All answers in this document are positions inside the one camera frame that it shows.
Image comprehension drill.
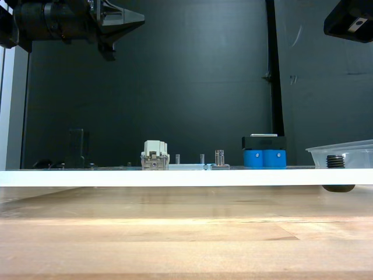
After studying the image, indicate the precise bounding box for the blue and black socket mount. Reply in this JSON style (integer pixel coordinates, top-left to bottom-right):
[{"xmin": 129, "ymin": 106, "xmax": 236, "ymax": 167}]
[{"xmin": 241, "ymin": 133, "xmax": 288, "ymax": 169}]

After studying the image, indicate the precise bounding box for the black wall pillar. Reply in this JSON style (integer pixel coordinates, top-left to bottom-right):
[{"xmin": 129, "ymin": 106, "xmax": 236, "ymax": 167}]
[{"xmin": 263, "ymin": 0, "xmax": 286, "ymax": 137}]

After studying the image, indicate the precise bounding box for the beige connector housing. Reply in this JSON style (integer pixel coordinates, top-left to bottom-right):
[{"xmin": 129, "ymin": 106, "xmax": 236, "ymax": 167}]
[{"xmin": 140, "ymin": 139, "xmax": 170, "ymax": 171}]

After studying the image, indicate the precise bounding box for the black rubber board foot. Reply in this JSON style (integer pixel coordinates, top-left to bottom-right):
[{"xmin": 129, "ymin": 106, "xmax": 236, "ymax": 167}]
[{"xmin": 321, "ymin": 184, "xmax": 356, "ymax": 194}]

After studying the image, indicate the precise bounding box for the black threaded screw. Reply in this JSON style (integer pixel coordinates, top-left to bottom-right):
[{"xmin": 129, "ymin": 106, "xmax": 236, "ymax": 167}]
[{"xmin": 325, "ymin": 154, "xmax": 346, "ymax": 169}]

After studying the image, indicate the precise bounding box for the white task board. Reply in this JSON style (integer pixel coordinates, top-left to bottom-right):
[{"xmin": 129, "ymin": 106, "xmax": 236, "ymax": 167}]
[{"xmin": 0, "ymin": 167, "xmax": 373, "ymax": 187}]

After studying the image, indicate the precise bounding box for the clear acrylic block with posts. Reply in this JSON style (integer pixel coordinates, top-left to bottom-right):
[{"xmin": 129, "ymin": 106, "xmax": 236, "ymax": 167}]
[{"xmin": 168, "ymin": 153, "xmax": 208, "ymax": 172}]

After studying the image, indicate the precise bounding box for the clear plastic tub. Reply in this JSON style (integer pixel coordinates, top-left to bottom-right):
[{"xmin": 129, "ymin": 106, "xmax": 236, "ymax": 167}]
[{"xmin": 305, "ymin": 139, "xmax": 373, "ymax": 170}]

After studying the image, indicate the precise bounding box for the small silver socket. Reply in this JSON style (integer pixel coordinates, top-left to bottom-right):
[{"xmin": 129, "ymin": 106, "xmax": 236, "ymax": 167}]
[{"xmin": 210, "ymin": 149, "xmax": 231, "ymax": 170}]

